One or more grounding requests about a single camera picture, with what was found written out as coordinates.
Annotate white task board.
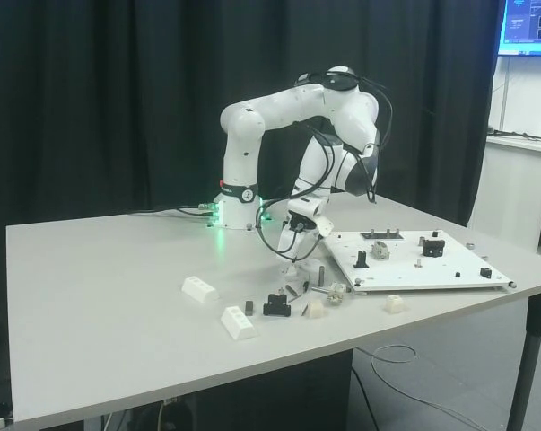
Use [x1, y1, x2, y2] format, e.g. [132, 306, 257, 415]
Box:
[326, 230, 519, 296]

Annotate black table leg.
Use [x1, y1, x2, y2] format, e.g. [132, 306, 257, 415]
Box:
[506, 290, 541, 431]

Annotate black curtain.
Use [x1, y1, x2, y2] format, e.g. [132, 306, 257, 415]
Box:
[0, 0, 509, 228]

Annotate metal plug with cream holder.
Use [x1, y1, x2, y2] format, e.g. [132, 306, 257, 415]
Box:
[325, 282, 348, 307]

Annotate white cabinet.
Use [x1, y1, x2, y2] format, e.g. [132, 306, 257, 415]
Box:
[468, 132, 541, 260]

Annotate black box under table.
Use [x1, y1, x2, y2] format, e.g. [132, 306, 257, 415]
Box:
[179, 344, 355, 431]

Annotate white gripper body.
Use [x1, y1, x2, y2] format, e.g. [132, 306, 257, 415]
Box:
[276, 225, 320, 266]

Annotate grey floor cable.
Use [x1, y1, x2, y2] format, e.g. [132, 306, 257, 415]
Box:
[370, 344, 519, 431]

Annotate blue screen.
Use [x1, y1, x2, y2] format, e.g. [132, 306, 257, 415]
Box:
[497, 0, 541, 57]

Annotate black table cable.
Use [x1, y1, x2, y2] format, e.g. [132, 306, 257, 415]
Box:
[129, 204, 218, 218]

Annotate black looped gripper cable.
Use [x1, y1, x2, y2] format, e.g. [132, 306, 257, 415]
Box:
[255, 195, 326, 262]

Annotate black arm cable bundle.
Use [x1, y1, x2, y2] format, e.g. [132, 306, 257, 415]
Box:
[295, 66, 395, 204]

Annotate black D-SUB plug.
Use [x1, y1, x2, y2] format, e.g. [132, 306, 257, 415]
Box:
[262, 291, 294, 317]

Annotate white long peg holder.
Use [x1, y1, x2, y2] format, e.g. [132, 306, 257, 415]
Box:
[181, 276, 221, 303]
[220, 305, 259, 340]

